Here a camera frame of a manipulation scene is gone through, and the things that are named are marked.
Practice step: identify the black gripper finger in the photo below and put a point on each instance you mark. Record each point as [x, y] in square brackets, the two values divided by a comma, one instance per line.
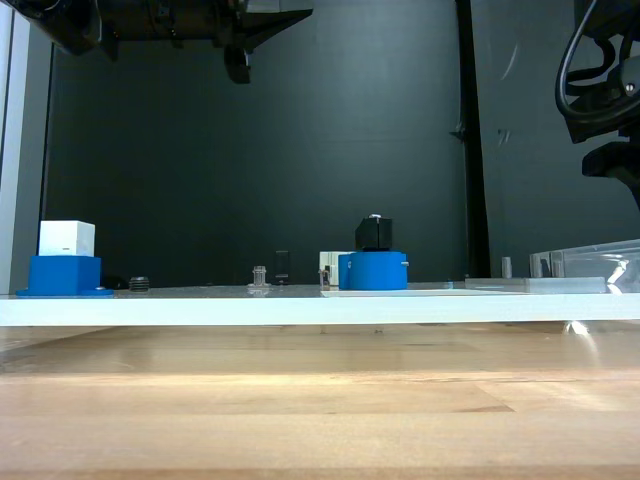
[265, 27]
[620, 162]

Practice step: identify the clear plastic tub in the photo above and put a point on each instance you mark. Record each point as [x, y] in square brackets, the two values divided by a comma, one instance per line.
[590, 260]

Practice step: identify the grey metal block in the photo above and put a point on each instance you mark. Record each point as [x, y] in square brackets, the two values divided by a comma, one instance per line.
[550, 285]

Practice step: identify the short grey peg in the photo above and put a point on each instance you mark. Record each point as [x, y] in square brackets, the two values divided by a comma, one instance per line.
[506, 266]

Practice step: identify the black and metal plug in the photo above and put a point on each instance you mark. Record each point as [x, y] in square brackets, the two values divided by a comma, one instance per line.
[374, 232]

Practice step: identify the pale rectangular connector housing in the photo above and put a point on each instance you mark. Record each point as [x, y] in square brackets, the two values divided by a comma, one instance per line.
[329, 260]

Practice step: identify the white cube plug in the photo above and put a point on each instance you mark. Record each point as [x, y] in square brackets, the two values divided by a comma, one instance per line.
[65, 237]

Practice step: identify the small metal threaded fitting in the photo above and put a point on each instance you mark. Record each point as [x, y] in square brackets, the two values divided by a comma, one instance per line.
[259, 280]

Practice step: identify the small black round knob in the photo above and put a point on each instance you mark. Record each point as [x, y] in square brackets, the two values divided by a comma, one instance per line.
[140, 284]

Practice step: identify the blue square socket base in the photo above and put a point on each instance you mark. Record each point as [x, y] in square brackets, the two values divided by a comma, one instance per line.
[60, 275]

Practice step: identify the white task board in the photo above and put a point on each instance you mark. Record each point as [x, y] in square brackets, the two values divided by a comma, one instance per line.
[300, 310]

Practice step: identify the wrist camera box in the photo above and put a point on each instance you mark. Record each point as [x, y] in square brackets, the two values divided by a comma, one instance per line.
[600, 120]

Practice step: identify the black wall post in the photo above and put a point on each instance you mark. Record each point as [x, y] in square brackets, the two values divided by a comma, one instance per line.
[472, 150]

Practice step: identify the aluminium wall frame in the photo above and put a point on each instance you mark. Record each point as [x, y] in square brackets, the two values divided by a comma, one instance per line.
[25, 150]

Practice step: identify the blue round connector mount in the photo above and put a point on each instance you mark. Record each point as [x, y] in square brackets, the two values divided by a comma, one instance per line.
[375, 272]

